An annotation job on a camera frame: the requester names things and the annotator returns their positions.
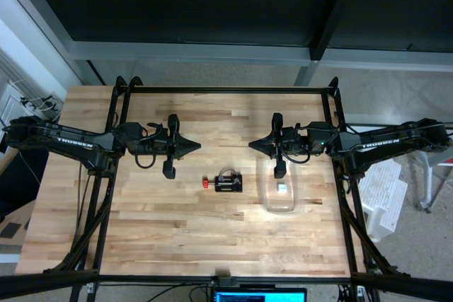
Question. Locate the clear plastic tub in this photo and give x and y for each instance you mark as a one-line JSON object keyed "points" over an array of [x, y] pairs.
{"points": [[283, 206]]}

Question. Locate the laptop screen with blue edge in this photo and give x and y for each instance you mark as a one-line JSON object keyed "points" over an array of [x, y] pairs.
{"points": [[260, 295]]}

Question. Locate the white power strip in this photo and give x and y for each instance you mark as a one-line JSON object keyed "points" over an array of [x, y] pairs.
{"points": [[39, 105]]}

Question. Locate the grey metal stand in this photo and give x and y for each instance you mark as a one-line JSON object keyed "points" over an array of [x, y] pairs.
{"points": [[426, 181]]}

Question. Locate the grey aluminium window frame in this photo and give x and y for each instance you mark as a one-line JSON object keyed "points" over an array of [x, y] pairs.
{"points": [[177, 51]]}

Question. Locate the black metal frame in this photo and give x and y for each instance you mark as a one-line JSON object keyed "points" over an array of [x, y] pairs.
{"points": [[226, 89]]}

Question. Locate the black clamp with red knob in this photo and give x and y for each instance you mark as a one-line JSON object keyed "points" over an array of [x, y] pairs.
{"points": [[228, 187]]}

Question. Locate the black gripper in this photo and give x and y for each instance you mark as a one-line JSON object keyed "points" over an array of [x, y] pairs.
{"points": [[172, 146], [279, 144]]}

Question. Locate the brown cardboard sheet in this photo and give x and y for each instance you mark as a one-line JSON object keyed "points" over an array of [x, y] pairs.
{"points": [[17, 213]]}

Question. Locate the black foam pad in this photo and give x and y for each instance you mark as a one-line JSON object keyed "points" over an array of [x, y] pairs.
{"points": [[9, 230]]}

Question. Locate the small white block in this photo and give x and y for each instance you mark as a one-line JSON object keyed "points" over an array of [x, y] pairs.
{"points": [[282, 187]]}

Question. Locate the small black camera box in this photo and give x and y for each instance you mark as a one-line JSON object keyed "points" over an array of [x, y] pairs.
{"points": [[223, 278]]}

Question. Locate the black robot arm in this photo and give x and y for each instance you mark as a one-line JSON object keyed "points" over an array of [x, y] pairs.
{"points": [[382, 143], [74, 143]]}

